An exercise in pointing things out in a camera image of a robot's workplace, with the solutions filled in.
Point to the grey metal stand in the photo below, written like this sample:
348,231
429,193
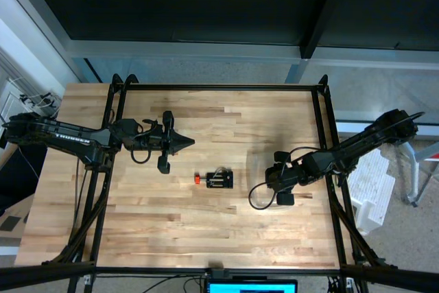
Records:
414,176

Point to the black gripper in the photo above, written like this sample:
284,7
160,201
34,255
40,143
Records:
161,140
284,178

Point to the laptop screen with blue edge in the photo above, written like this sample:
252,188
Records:
250,287

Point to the white power strip with plugs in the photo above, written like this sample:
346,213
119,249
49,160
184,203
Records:
37,101

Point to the black clamp with red knob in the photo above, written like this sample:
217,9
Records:
223,181

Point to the black aluminium table frame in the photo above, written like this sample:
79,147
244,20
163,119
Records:
219,87

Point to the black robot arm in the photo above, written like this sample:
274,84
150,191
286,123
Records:
360,142
68,137

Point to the black table edge camera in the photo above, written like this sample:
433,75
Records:
219,272

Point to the white ribbed foam block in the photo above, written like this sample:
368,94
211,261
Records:
370,190

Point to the brown cardboard box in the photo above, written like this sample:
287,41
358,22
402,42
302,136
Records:
13,209

